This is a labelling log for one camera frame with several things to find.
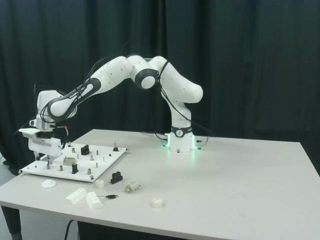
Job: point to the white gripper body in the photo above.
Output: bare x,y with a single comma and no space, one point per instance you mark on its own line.
43,145

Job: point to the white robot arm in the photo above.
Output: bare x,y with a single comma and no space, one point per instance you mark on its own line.
110,72

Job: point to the long white peg holder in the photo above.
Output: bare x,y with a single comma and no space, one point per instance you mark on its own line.
94,200
76,196

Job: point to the white gear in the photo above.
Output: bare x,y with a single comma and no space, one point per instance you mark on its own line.
49,184

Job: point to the small white cube holder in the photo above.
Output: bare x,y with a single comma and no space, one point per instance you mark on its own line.
99,183
157,202

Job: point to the white task board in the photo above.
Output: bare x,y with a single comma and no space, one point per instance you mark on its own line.
105,162

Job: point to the black-based metal connector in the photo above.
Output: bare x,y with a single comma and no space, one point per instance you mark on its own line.
115,147

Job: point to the black D-SUB plug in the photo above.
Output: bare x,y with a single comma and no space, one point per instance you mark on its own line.
116,178

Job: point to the dark table leg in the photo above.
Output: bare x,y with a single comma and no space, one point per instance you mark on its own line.
10,222

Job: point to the beige metal plug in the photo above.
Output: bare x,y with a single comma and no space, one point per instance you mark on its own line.
131,188

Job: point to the black curtain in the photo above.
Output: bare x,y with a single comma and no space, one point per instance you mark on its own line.
250,62

